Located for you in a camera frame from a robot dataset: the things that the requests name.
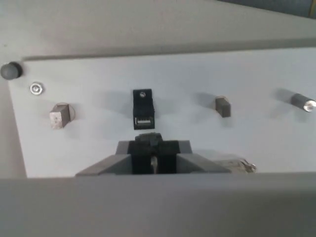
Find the large metal square peg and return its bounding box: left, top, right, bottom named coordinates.
left=49, top=102, right=75, bottom=130

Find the black USB plug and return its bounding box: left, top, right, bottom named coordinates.
left=134, top=132, right=164, bottom=175

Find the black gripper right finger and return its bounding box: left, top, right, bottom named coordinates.
left=157, top=140, right=231, bottom=175

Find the black round rubber bumper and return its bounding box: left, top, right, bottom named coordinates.
left=0, top=61, right=23, bottom=81

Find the small metal square peg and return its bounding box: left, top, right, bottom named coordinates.
left=214, top=95, right=232, bottom=119

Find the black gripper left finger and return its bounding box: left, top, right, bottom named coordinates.
left=75, top=140, right=152, bottom=177

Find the metal round peg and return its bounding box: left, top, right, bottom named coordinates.
left=278, top=88, right=316, bottom=114

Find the white task board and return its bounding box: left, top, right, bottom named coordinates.
left=7, top=49, right=316, bottom=178

